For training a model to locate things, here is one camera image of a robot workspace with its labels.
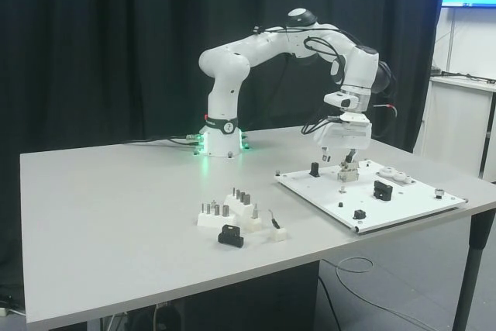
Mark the small white plug holder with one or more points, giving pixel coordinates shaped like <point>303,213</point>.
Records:
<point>278,234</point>

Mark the large metal round peg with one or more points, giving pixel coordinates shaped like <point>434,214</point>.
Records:
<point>226,211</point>

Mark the white power strip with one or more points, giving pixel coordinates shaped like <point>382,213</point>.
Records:
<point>3,311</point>

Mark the black curtain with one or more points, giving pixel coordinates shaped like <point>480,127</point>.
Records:
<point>116,36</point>

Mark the black D-SUB plug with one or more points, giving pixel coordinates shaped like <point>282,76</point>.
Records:
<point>231,237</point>

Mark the medium metal round peg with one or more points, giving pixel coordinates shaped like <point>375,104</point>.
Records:
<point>217,211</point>

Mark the small metal round peg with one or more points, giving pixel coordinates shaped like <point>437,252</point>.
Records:
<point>209,209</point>

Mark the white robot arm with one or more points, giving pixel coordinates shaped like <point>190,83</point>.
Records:
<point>224,114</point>

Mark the white round peg holder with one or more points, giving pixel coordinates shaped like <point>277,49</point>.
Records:
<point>211,220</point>

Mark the white square peg holder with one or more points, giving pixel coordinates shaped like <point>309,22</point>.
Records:
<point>242,209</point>

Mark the large metal square peg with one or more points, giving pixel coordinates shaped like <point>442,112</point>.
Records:
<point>249,199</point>

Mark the white medium gear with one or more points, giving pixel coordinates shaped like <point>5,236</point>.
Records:
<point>400,176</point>

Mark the white task board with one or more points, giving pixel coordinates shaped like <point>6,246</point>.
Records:
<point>329,199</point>

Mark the metal bolt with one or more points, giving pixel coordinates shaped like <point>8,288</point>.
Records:
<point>439,193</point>

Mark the medium metal square peg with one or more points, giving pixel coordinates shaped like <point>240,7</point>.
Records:
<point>243,197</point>

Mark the white large gear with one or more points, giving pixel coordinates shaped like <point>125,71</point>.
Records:
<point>387,172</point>

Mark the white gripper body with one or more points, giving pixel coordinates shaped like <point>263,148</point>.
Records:
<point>345,135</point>

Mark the black table leg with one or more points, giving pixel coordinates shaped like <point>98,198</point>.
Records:
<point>472,269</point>

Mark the metal USB plug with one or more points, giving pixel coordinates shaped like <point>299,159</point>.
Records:
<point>255,211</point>

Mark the tiny white plug holder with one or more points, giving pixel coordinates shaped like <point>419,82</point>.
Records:
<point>253,224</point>

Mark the white small gear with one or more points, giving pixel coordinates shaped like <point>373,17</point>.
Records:
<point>409,180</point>

